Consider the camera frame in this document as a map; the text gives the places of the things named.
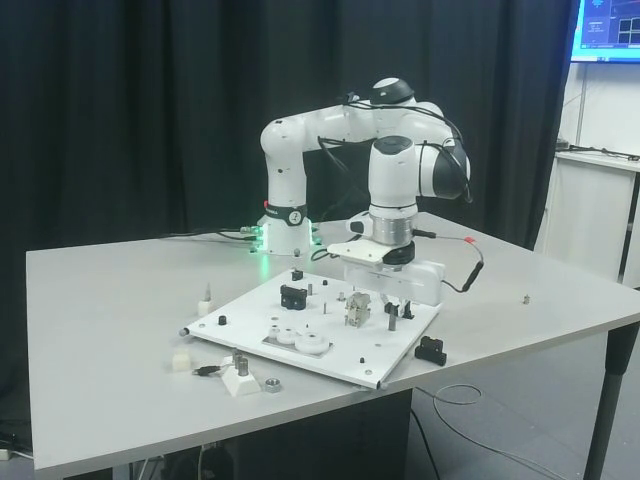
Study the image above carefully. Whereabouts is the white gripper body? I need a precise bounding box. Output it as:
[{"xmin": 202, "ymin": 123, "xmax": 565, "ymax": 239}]
[{"xmin": 341, "ymin": 259, "xmax": 447, "ymax": 306}]

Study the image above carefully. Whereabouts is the white multi peg holder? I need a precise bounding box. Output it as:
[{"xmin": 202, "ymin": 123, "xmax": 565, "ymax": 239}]
[{"xmin": 221, "ymin": 367, "xmax": 260, "ymax": 398}]

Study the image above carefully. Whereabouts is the beige waterproof plug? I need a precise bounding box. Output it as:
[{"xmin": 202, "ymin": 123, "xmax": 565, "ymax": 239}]
[{"xmin": 343, "ymin": 292, "xmax": 374, "ymax": 331}]

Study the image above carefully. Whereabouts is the white mounting plate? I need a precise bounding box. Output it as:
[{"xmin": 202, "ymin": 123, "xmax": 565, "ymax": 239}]
[{"xmin": 327, "ymin": 241, "xmax": 392, "ymax": 265}]

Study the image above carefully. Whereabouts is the white large gear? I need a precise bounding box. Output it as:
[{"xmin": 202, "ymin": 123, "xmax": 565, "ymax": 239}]
[{"xmin": 294, "ymin": 331, "xmax": 332, "ymax": 355}]

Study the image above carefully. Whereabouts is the white task board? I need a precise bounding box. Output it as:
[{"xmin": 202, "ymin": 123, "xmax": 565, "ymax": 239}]
[{"xmin": 178, "ymin": 268, "xmax": 445, "ymax": 391}]

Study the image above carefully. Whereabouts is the black cabinet under table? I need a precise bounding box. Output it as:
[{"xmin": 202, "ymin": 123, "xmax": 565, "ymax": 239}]
[{"xmin": 128, "ymin": 387, "xmax": 414, "ymax": 480}]

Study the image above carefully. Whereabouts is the white cabinet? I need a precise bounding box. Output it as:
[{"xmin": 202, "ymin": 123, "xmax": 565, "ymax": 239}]
[{"xmin": 537, "ymin": 148, "xmax": 640, "ymax": 290}]

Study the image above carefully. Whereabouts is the dark table leg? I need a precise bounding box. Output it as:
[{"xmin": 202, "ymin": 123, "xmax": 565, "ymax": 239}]
[{"xmin": 583, "ymin": 324, "xmax": 629, "ymax": 480}]

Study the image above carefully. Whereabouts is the black curtain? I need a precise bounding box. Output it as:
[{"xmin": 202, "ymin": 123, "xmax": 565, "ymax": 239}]
[{"xmin": 0, "ymin": 0, "xmax": 577, "ymax": 454}]

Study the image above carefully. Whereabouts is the blue screen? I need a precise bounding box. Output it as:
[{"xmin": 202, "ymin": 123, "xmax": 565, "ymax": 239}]
[{"xmin": 569, "ymin": 0, "xmax": 640, "ymax": 65}]

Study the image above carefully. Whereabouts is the silver flange ring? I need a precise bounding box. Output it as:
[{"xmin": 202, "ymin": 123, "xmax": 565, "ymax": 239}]
[{"xmin": 369, "ymin": 212, "xmax": 416, "ymax": 246}]

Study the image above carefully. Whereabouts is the grey floor cable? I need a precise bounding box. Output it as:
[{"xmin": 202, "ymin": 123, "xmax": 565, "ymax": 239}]
[{"xmin": 413, "ymin": 382, "xmax": 604, "ymax": 480}]

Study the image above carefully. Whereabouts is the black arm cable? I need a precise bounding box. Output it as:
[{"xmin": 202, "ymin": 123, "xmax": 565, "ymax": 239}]
[{"xmin": 317, "ymin": 89, "xmax": 475, "ymax": 211}]

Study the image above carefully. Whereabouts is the black base cable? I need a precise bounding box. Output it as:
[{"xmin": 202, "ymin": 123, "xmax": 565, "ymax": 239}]
[{"xmin": 167, "ymin": 225, "xmax": 266, "ymax": 242}]

